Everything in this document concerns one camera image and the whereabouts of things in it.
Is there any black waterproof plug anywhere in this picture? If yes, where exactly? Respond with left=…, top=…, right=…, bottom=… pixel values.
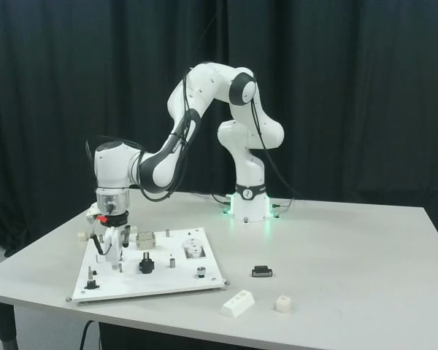
left=137, top=252, right=155, bottom=275

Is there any black D-SUB plug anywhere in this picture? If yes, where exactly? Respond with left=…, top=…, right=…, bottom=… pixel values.
left=251, top=265, right=273, bottom=280

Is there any metal block on board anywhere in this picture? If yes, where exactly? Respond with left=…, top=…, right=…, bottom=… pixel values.
left=135, top=230, right=157, bottom=251

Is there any black cable under table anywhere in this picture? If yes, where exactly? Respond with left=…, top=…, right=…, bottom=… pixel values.
left=80, top=319, right=100, bottom=350

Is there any white long peg holder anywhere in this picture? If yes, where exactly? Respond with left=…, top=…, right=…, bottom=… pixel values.
left=218, top=289, right=256, bottom=319

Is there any black table leg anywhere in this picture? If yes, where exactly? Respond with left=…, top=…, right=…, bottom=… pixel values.
left=0, top=299, right=20, bottom=350

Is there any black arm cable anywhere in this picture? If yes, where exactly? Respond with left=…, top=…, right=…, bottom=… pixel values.
left=84, top=69, right=205, bottom=203

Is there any white task board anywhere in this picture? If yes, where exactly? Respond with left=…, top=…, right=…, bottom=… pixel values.
left=65, top=227, right=230, bottom=304

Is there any black curtain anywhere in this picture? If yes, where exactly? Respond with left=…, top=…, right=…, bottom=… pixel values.
left=0, top=0, right=438, bottom=252

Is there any black cable at robot foot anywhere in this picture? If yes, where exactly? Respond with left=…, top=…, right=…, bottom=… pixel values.
left=210, top=192, right=232, bottom=206
left=270, top=197, right=296, bottom=211

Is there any thin black rod red tag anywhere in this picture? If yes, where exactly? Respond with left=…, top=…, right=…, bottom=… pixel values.
left=89, top=214, right=109, bottom=255

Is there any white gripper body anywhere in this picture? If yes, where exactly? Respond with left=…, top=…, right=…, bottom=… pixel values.
left=102, top=225, right=128, bottom=264

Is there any white small cube holder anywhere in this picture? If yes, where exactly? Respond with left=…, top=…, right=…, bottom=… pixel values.
left=274, top=293, right=293, bottom=312

